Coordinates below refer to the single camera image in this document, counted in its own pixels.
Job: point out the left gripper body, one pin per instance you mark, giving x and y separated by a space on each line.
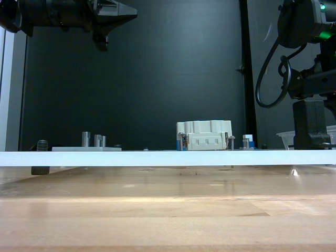
101 23

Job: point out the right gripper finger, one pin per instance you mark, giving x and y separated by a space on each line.
309 123

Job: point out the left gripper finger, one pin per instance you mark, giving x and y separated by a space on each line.
126 13

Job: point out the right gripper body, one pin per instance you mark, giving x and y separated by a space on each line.
315 84

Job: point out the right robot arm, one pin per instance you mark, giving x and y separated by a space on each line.
296 26

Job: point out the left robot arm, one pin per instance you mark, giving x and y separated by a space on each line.
44 10

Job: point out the clear plastic container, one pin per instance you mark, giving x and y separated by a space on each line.
284 137

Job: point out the blue socket block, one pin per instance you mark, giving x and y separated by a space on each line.
179 145
250 143

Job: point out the beige many-pin connector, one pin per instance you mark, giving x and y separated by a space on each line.
207 134

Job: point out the short steel peg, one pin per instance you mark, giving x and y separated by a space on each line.
99 141
86 139

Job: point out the threaded stud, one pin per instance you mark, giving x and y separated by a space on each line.
42 145

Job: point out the white task board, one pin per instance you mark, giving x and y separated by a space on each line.
157 158

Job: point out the black frame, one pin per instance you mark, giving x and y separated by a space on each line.
246 65

